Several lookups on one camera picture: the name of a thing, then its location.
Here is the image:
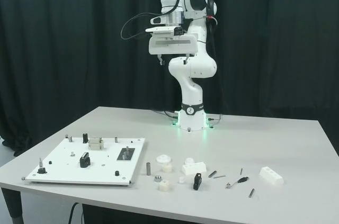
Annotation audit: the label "thin black rod red tag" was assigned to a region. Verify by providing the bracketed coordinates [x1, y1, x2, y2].
[184, 15, 216, 22]

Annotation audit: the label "metal plug with black base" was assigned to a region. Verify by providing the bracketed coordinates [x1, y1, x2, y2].
[37, 157, 48, 175]

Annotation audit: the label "black looped wrist cable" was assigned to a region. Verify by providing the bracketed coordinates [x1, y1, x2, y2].
[119, 12, 163, 40]

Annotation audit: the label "white long peg holder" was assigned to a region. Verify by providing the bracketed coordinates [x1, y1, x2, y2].
[181, 162, 207, 175]

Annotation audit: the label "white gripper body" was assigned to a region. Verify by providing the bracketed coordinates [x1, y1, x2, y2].
[148, 34, 199, 57]

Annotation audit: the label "white three-hole peg holder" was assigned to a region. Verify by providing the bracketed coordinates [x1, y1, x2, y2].
[258, 166, 285, 185]

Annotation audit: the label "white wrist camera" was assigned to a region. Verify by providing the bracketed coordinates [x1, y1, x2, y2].
[150, 16, 171, 25]

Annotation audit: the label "white task board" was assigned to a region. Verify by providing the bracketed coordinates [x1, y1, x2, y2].
[21, 136, 149, 188]

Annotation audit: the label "black base cable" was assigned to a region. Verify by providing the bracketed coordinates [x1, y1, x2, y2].
[158, 109, 179, 119]
[208, 113, 223, 124]

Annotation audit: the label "black curtains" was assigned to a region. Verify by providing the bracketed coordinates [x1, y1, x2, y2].
[0, 0, 339, 154]

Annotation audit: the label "black cable under table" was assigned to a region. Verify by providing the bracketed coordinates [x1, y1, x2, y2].
[69, 202, 82, 224]

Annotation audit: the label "large black plug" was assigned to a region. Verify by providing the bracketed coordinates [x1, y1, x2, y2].
[79, 152, 91, 169]

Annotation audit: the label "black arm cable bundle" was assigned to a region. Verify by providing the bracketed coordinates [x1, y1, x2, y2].
[169, 0, 222, 119]

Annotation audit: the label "flat white mounting plate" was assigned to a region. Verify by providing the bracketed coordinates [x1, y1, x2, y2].
[145, 26, 177, 34]

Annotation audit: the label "black table leg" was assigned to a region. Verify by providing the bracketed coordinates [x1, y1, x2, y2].
[0, 187, 22, 224]

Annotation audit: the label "black D-SUB plug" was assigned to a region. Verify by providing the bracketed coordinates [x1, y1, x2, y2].
[192, 173, 203, 191]

